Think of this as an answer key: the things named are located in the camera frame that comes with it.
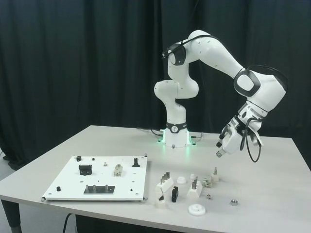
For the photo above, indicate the white small gear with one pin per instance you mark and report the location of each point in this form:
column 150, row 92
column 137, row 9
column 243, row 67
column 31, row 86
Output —
column 192, row 175

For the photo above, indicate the white holder for round pegs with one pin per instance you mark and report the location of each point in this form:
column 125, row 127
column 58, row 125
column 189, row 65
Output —
column 165, row 186

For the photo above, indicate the white task board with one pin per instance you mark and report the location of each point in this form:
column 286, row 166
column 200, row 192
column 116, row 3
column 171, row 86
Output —
column 73, row 184

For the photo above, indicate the white USB plug holder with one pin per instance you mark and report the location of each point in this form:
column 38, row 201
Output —
column 215, row 178

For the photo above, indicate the black table leg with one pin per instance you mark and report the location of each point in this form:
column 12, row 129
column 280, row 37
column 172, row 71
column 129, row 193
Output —
column 11, row 216

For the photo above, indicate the small white plug holder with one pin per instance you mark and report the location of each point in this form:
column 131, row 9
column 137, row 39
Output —
column 160, row 203

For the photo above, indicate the black curtain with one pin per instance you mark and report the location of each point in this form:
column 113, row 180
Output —
column 73, row 72

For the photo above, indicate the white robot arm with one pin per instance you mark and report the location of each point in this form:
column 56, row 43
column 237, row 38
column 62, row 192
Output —
column 213, row 53

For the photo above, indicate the white holder for square pegs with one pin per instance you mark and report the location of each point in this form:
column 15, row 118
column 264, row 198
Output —
column 195, row 191

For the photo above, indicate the metal square peg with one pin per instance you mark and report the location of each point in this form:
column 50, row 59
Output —
column 193, row 185
column 195, row 180

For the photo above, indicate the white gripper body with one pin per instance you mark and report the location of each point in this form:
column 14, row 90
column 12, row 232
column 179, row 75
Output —
column 233, row 143

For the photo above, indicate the white medium gear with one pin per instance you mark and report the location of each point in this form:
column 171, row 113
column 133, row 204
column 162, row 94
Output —
column 181, row 179

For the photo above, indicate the round metal BNC plug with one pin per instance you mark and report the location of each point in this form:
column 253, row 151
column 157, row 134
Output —
column 233, row 202

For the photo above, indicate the black D-SUB plug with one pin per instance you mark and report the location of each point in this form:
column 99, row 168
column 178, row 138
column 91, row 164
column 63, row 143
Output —
column 175, row 194

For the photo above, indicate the white large gear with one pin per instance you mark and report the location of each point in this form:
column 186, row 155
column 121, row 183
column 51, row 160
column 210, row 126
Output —
column 196, row 209

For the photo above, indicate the pale Ethernet plug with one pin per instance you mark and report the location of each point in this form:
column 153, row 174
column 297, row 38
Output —
column 206, row 182

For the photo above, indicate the metal USB plug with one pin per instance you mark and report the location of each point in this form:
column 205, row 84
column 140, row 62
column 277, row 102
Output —
column 215, row 170

